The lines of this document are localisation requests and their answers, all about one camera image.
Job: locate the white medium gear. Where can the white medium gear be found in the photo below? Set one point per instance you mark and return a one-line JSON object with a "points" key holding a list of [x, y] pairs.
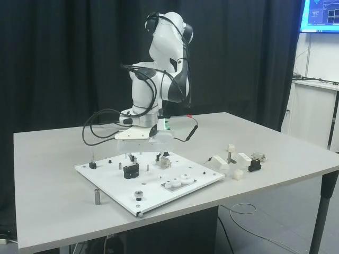
{"points": [[175, 182]]}

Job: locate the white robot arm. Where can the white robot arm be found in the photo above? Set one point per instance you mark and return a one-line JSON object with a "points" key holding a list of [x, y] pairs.
{"points": [[164, 39]]}

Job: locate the white cabinet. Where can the white cabinet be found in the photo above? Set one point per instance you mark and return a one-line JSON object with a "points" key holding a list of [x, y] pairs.
{"points": [[310, 113]]}

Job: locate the white peg holder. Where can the white peg holder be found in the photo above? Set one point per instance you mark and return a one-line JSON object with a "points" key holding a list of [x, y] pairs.
{"points": [[218, 163], [244, 159]]}

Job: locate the thin metal pin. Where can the thin metal pin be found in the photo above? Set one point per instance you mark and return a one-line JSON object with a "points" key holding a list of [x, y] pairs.
{"points": [[208, 159]]}

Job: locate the black curtain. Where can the black curtain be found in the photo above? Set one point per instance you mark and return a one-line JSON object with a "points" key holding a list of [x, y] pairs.
{"points": [[66, 53]]}

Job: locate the black box under table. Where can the black box under table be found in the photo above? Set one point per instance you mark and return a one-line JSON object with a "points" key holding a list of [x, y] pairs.
{"points": [[172, 232]]}

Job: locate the white small gear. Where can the white small gear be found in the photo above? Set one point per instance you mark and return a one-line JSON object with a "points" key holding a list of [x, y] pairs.
{"points": [[167, 185]]}

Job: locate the beige metal waterproof plug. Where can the beige metal waterproof plug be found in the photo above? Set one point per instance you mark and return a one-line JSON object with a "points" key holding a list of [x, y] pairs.
{"points": [[258, 154]]}

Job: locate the blue screen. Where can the blue screen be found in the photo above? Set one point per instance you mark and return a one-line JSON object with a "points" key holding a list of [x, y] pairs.
{"points": [[321, 14]]}

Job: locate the dark table leg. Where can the dark table leg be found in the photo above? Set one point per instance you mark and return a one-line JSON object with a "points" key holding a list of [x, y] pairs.
{"points": [[325, 190]]}

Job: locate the small white cube block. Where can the small white cube block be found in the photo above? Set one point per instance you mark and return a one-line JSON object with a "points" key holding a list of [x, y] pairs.
{"points": [[238, 174]]}

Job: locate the black D-SUB plug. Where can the black D-SUB plug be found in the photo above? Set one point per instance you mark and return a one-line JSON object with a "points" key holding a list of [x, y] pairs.
{"points": [[254, 166]]}

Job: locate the white task board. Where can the white task board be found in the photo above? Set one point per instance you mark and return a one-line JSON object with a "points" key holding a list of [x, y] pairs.
{"points": [[106, 180]]}

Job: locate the slim metal round peg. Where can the slim metal round peg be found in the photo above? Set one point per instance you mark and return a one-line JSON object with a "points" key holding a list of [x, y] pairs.
{"points": [[228, 158]]}

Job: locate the thin black rod red tag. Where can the thin black rod red tag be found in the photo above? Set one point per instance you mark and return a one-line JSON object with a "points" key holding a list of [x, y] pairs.
{"points": [[192, 131]]}

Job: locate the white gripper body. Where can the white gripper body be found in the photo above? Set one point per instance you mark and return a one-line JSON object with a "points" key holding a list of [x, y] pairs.
{"points": [[159, 144]]}

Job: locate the short grey metal peg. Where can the short grey metal peg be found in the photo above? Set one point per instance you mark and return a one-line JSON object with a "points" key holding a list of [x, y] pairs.
{"points": [[120, 165]]}

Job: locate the large metal round peg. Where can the large metal round peg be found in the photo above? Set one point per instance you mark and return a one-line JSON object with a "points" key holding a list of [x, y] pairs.
{"points": [[97, 197]]}

